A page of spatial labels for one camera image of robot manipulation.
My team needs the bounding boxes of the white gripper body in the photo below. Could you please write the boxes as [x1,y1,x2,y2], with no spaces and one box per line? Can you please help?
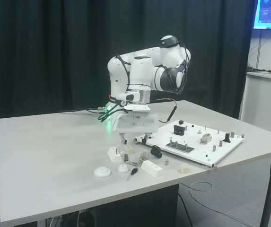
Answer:
[113,113,159,133]

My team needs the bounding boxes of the white peg holder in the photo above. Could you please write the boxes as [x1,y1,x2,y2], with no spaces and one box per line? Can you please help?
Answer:
[106,146,123,163]
[140,160,162,177]

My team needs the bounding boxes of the flat white mounting plate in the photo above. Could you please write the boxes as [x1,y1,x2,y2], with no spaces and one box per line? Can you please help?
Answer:
[123,104,151,112]

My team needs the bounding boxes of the white large gear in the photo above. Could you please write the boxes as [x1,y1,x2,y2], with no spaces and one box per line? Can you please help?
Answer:
[93,166,112,177]

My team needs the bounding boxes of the white task board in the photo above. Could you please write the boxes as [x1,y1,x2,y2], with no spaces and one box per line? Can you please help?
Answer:
[133,119,246,168]

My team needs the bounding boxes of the white cabinet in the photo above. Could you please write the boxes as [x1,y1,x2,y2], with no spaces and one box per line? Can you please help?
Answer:
[238,70,271,137]

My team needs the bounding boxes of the black curtain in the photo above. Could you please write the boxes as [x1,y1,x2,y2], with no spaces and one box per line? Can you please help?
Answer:
[0,0,254,215]

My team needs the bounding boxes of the blue screen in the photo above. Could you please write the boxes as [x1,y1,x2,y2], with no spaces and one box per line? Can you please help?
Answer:
[253,0,271,30]

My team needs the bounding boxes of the silver flange ring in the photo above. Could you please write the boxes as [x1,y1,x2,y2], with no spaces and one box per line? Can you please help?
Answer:
[127,87,151,105]

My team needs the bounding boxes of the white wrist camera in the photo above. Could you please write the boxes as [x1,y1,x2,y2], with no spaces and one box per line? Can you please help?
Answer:
[115,91,141,102]

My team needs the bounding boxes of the black cables at arm foot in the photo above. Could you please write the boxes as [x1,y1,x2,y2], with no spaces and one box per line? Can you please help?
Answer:
[61,107,108,119]

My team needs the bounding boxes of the grey floor cable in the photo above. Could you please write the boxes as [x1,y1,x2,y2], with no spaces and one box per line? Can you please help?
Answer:
[187,181,265,227]

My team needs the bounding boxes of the black cable on cabinet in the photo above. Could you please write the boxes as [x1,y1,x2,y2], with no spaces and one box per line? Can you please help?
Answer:
[246,67,271,77]

